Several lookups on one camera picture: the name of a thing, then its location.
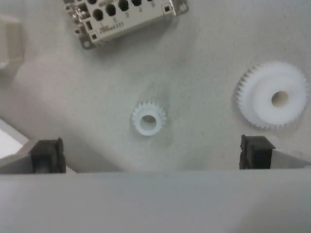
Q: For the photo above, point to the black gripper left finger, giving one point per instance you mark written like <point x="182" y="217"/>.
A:
<point x="47" y="156"/>

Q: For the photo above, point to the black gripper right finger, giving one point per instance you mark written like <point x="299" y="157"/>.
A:
<point x="255" y="154"/>

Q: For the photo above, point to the white large gear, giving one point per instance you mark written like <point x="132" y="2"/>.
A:
<point x="262" y="106"/>

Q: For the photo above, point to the white small gear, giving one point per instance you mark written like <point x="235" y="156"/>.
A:
<point x="142" y="127"/>

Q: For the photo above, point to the white task board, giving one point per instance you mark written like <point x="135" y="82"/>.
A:
<point x="8" y="142"/>

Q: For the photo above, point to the white plastic holder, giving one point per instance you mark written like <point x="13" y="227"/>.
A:
<point x="11" y="41"/>

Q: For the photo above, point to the beige multi-pin connector block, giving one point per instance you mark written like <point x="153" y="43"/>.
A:
<point x="136" y="17"/>

